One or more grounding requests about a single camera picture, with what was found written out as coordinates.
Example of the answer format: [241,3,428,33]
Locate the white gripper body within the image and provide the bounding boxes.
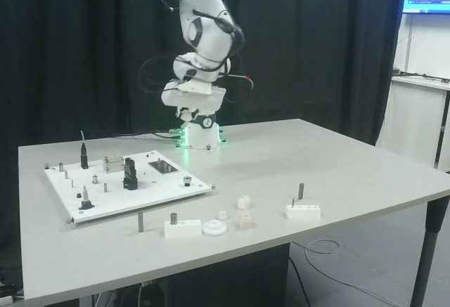
[160,81,227,111]

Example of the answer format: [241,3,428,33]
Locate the white large gear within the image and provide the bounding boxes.
[202,219,228,237]

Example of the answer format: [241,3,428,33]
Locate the black D-SUB plug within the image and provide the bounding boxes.
[122,157,139,191]

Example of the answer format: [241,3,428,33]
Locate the white task board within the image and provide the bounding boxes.
[42,149,217,226]

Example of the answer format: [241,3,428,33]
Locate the black curtain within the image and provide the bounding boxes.
[0,0,411,287]

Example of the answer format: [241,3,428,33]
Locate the black waterproof plug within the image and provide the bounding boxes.
[79,129,90,171]

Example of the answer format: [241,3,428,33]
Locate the white peg holder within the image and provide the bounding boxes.
[284,204,322,221]
[163,219,203,240]

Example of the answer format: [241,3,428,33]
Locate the metal bolt with black base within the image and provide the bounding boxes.
[79,185,94,211]

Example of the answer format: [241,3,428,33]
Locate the white cabinet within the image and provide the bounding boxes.
[375,73,450,174]

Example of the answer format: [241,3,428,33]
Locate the black table leg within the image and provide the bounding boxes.
[410,194,450,307]

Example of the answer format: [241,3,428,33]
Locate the black cable at arm foot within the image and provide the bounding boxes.
[119,129,186,143]

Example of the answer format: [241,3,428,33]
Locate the black wrist loop cable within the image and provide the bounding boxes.
[139,52,184,89]

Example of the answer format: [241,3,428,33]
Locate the black forearm cable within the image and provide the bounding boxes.
[195,7,246,63]

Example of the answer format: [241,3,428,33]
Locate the grey floor cable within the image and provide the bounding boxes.
[304,238,420,307]

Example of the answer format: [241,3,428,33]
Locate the black floor cable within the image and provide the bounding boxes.
[288,256,311,307]

